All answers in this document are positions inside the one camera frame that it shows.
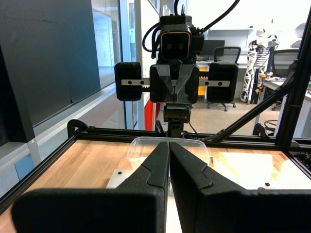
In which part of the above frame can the white office desk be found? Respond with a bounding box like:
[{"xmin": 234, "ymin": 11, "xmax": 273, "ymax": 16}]
[{"xmin": 195, "ymin": 58, "xmax": 250, "ymax": 73}]

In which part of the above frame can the black computer monitor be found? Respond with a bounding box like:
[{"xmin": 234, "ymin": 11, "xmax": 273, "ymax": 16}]
[{"xmin": 201, "ymin": 40, "xmax": 226, "ymax": 61}]

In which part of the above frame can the black aluminium frame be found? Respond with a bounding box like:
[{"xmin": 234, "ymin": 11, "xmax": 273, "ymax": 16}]
[{"xmin": 0, "ymin": 0, "xmax": 311, "ymax": 214}]

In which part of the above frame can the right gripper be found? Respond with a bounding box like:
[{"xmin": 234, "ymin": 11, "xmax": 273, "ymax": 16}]
[{"xmin": 114, "ymin": 58, "xmax": 239, "ymax": 104}]

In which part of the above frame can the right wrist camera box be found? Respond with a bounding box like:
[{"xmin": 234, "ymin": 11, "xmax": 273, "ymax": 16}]
[{"xmin": 159, "ymin": 24, "xmax": 192, "ymax": 60}]

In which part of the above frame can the black looped camera cable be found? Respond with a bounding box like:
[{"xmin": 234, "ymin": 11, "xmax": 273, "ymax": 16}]
[{"xmin": 142, "ymin": 24, "xmax": 162, "ymax": 59}]

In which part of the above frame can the white lattice robot figure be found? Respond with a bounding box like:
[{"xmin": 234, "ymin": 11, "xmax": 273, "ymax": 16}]
[{"xmin": 240, "ymin": 29, "xmax": 279, "ymax": 102}]

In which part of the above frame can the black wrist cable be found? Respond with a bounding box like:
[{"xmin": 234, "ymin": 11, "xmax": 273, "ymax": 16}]
[{"xmin": 173, "ymin": 0, "xmax": 185, "ymax": 17}]

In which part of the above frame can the long black arm cable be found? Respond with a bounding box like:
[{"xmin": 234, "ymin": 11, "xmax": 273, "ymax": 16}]
[{"xmin": 203, "ymin": 0, "xmax": 241, "ymax": 32}]

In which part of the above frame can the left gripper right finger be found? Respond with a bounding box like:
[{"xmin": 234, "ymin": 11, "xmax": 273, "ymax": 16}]
[{"xmin": 169, "ymin": 142, "xmax": 311, "ymax": 233}]

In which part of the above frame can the clear plastic tub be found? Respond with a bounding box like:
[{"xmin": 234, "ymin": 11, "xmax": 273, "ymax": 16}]
[{"xmin": 127, "ymin": 136, "xmax": 211, "ymax": 170}]

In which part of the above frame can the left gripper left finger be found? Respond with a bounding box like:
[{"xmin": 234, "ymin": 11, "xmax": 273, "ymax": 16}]
[{"xmin": 11, "ymin": 141, "xmax": 170, "ymax": 233}]

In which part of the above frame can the black office chair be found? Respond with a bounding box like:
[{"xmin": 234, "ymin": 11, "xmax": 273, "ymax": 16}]
[{"xmin": 206, "ymin": 46, "xmax": 242, "ymax": 112}]

